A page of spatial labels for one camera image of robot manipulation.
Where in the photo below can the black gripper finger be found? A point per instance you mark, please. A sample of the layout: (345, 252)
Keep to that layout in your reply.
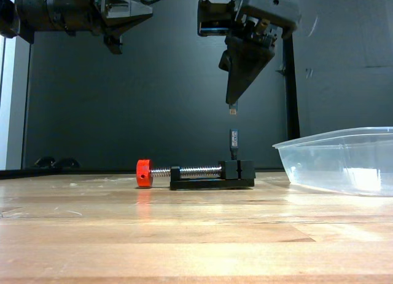
(245, 69)
(129, 13)
(224, 61)

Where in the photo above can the black USB socket adapter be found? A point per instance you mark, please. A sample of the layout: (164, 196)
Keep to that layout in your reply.
(234, 142)

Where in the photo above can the clear plastic container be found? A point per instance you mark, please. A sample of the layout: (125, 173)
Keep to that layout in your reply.
(322, 170)

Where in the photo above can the black vise with orange knob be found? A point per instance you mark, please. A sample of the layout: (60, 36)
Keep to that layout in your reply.
(233, 173)

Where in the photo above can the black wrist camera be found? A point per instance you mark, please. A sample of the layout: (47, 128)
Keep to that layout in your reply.
(215, 13)

